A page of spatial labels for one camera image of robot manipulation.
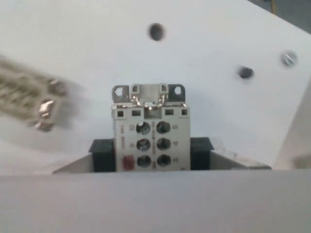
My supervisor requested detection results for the grey waterproof plug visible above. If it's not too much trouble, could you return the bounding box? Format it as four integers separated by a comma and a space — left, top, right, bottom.
111, 83, 188, 172

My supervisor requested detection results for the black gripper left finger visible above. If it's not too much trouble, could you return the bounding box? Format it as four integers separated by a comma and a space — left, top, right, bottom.
52, 138, 115, 173

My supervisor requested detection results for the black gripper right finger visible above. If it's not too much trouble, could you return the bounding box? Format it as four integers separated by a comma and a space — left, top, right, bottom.
190, 137, 273, 172

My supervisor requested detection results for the white task board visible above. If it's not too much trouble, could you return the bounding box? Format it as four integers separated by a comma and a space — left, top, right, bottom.
0, 0, 311, 173

